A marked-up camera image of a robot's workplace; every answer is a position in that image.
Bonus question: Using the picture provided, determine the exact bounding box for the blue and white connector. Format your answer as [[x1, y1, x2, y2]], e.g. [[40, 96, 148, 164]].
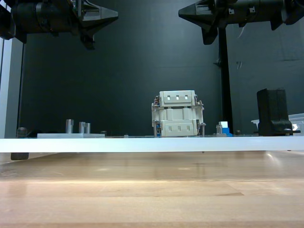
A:
[[215, 121, 233, 137]]

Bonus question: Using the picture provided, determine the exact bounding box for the white task board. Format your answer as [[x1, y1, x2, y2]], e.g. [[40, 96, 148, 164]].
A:
[[0, 135, 304, 153]]

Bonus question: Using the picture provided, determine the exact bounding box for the beige connector socket base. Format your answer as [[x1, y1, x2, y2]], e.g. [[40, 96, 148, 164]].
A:
[[151, 107, 207, 138]]

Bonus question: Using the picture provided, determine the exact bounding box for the black threaded standoff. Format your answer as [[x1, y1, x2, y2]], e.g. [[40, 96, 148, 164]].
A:
[[16, 127, 29, 138]]

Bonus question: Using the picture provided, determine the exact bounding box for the grey metal plate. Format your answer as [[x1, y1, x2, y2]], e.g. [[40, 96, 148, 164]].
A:
[[37, 133, 106, 139]]

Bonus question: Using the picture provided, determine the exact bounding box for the tall black connector housing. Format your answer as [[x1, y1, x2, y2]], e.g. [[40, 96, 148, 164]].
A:
[[253, 88, 301, 137]]

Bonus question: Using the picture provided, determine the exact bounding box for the black vertical beam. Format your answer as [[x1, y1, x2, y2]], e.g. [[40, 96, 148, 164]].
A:
[[213, 26, 235, 135]]

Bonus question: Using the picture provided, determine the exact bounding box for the black rubber foot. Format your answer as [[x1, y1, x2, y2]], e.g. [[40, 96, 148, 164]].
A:
[[10, 152, 29, 161]]

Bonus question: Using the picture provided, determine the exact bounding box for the silver forked metal post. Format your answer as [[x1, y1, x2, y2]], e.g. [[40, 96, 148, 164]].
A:
[[78, 122, 92, 134]]

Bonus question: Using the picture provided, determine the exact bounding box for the beige HAN10E connector insert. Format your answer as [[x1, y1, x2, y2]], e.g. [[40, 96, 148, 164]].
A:
[[152, 90, 205, 112]]

